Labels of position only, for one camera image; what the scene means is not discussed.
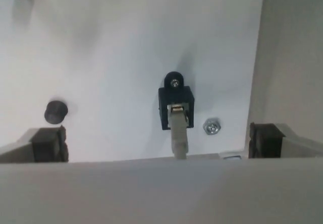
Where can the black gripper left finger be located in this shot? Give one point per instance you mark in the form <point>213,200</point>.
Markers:
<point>48,145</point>

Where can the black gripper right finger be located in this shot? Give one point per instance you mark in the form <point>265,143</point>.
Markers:
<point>267,140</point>

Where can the grey Ethernet plug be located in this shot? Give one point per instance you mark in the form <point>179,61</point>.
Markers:
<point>178,133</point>

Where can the white task board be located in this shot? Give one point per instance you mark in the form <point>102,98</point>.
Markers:
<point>101,45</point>

